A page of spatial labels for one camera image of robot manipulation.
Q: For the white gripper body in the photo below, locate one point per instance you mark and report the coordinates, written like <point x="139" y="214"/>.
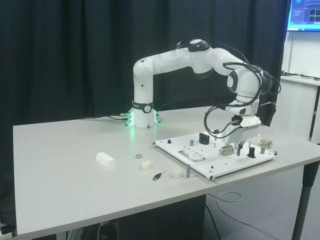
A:
<point x="250" y="133"/>

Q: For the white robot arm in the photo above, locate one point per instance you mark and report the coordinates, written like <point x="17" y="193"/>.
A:
<point x="170" y="60"/>

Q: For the short metal square peg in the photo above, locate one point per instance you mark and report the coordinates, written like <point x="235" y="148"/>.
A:
<point x="262" y="150"/>

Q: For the metal round peg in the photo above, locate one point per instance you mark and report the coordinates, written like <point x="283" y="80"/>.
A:
<point x="187" y="171"/>

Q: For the small white peg holder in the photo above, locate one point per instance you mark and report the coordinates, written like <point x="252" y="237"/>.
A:
<point x="146" y="165"/>
<point x="176" y="173"/>

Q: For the long white peg holder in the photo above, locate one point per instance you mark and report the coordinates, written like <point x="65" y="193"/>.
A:
<point x="105" y="160"/>

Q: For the black upright connector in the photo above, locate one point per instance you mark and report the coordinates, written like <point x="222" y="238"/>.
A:
<point x="251" y="152"/>

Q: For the beige connector plug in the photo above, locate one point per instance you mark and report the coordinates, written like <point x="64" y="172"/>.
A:
<point x="266" y="143"/>

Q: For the white task board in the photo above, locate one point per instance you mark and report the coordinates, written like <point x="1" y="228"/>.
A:
<point x="225" y="165"/>

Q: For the black D-SUB plug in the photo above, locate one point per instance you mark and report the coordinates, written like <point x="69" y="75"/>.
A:
<point x="203" y="138"/>

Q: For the white large gear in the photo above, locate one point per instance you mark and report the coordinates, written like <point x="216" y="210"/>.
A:
<point x="195" y="156"/>

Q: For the white medium gear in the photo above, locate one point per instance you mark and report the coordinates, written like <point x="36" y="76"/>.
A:
<point x="187" y="150"/>

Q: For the white cabinet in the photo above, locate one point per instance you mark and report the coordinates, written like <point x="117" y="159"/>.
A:
<point x="297" y="110"/>

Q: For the black table leg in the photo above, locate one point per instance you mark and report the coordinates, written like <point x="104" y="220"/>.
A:
<point x="306" y="200"/>

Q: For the black USB plug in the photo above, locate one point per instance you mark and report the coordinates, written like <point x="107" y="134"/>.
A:
<point x="157" y="176"/>

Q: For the metal bolt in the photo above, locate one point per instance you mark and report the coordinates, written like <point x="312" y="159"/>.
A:
<point x="139" y="156"/>

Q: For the black box under table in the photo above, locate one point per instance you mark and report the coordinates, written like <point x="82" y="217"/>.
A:
<point x="162" y="220"/>

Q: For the blue screen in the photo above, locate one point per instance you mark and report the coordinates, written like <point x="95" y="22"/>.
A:
<point x="303" y="15"/>

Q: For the black curtain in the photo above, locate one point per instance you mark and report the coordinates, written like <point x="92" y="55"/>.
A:
<point x="75" y="50"/>

